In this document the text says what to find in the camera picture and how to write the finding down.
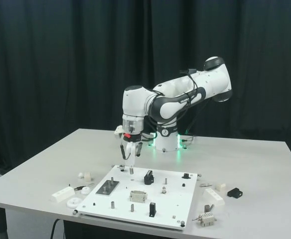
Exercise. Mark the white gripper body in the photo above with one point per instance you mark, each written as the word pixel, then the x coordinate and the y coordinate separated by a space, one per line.
pixel 129 148

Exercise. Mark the grey metal bracket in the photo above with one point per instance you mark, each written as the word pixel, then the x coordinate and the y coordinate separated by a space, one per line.
pixel 209 206

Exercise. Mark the long white peg holder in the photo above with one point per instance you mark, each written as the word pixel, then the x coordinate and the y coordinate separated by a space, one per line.
pixel 62 194
pixel 214 197

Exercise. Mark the white large gear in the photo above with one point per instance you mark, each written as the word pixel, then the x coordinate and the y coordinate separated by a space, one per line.
pixel 73 202

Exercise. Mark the white medium gear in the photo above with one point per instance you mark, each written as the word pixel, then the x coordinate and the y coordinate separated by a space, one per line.
pixel 85 191

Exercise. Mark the small metal plug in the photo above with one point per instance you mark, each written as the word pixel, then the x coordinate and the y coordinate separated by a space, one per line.
pixel 205 184

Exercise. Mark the black curtain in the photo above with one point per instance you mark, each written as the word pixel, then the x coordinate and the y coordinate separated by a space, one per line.
pixel 60 62

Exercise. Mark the metal BNC plug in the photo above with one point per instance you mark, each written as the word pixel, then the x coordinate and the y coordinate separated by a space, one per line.
pixel 163 190

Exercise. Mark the white task board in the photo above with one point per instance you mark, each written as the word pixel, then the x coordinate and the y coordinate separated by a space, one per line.
pixel 140 199

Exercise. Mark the thin black rod red tag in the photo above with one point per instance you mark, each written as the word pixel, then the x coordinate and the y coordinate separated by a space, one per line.
pixel 122 150

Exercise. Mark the black plug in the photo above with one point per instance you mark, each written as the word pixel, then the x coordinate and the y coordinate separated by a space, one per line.
pixel 148 178
pixel 186 176
pixel 152 209

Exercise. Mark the black plug block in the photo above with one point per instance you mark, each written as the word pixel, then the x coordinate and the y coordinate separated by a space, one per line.
pixel 235 193

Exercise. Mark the white small gear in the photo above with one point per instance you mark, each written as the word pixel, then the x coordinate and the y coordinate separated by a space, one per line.
pixel 80 175

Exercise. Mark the metal square peg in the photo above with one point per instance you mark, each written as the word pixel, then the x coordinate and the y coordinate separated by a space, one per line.
pixel 132 207

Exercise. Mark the beige multi-pin plug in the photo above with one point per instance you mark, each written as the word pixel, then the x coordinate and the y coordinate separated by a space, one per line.
pixel 205 216

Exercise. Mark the small cream holder block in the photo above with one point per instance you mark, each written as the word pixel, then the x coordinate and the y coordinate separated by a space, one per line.
pixel 220 186
pixel 87 176

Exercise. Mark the metal USB plug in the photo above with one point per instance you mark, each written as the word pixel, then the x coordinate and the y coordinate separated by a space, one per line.
pixel 80 188

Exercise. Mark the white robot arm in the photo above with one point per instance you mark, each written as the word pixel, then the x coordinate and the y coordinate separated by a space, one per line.
pixel 210 79

